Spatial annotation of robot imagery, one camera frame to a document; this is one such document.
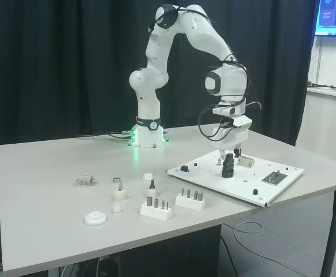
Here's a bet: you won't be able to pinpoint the black shoulder cable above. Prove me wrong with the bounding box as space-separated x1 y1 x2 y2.
145 3 192 34

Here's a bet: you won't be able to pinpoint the black cable on cabinet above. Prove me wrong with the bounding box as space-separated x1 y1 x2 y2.
305 81 336 95

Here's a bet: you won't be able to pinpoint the black curtain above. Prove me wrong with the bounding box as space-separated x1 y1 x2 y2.
0 0 322 177

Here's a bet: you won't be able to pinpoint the grey floor cable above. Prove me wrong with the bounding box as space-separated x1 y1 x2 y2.
232 221 335 274

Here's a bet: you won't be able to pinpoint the black D-SUB plug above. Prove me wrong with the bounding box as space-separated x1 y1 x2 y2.
221 153 235 178

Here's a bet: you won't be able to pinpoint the grey waterproof plug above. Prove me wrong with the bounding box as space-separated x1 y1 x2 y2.
74 173 97 187

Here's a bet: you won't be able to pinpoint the black base cables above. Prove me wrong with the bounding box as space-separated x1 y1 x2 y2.
72 130 136 143

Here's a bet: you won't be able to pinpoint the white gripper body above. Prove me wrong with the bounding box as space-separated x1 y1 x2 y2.
209 125 250 153

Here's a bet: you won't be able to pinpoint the white task board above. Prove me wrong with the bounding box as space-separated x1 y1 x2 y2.
166 148 305 209

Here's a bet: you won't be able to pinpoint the white large gear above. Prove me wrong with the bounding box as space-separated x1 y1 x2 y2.
84 211 109 226

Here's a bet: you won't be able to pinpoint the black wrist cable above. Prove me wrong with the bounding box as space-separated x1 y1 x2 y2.
197 53 264 143

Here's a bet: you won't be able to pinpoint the white cabinet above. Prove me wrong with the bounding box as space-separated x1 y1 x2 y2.
296 85 336 167

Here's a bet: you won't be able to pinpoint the white square peg holder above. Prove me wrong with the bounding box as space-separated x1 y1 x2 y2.
174 193 207 211

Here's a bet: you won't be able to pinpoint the white round peg holder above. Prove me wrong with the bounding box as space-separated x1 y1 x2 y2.
139 200 173 223

